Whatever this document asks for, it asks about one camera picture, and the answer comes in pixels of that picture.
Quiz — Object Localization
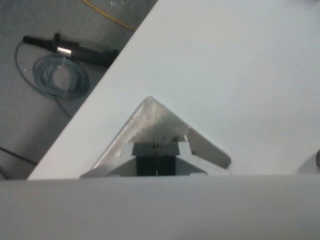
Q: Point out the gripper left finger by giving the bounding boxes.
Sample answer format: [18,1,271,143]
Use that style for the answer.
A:
[79,141,156,179]

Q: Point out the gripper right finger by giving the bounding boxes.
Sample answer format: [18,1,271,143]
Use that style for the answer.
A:
[155,140,209,177]

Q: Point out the coiled grey cable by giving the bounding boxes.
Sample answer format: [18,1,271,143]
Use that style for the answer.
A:
[14,41,91,119]

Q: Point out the black floor cable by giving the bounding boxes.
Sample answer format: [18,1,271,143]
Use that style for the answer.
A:
[0,145,39,180]

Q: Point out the black handle connector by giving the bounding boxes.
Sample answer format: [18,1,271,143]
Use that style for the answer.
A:
[22,32,120,68]

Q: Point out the yellow cable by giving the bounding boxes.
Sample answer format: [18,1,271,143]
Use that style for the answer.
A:
[80,0,138,32]

